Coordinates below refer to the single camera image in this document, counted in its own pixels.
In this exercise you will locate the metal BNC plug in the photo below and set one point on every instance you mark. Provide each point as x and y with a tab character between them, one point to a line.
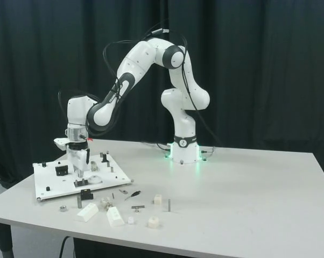
62	208

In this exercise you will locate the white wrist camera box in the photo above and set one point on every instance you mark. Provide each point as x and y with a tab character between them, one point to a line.
61	143

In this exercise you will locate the white large gear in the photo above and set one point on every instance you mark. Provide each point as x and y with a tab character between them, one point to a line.
94	179

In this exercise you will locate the metal bolt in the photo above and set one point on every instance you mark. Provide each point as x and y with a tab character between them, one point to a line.
137	207

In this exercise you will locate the thin black rod red tag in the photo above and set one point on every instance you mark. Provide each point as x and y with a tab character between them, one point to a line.
88	156

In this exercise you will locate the metal square peg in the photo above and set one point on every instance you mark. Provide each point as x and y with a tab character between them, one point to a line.
78	202

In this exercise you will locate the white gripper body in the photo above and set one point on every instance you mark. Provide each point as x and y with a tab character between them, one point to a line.
76	158

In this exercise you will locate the metal USB plug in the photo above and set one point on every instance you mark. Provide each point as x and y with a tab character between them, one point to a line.
122	191

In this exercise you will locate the white cube holder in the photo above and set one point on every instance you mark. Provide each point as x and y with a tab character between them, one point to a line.
158	199

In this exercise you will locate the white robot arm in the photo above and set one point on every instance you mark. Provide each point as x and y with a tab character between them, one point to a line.
140	61

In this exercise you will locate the white wedge peg holder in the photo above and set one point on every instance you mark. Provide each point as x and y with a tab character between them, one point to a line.
115	216
87	213

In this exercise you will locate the white Ethernet plug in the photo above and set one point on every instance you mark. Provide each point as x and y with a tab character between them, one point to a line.
105	203

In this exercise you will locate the white round holder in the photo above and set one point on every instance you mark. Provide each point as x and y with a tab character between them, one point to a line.
153	222

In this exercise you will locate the black curtain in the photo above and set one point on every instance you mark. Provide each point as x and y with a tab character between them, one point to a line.
259	67

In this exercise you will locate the white task board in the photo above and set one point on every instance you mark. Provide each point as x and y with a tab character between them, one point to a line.
57	188

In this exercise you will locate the black D-SUB plug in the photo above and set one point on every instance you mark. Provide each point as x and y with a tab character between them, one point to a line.
86	194

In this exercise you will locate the white small gear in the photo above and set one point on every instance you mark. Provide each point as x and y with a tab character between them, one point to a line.
130	220

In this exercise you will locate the grey waterproof plug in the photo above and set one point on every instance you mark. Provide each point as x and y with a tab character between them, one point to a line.
94	166

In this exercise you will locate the dark table leg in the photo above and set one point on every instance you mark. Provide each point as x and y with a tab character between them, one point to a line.
1	237

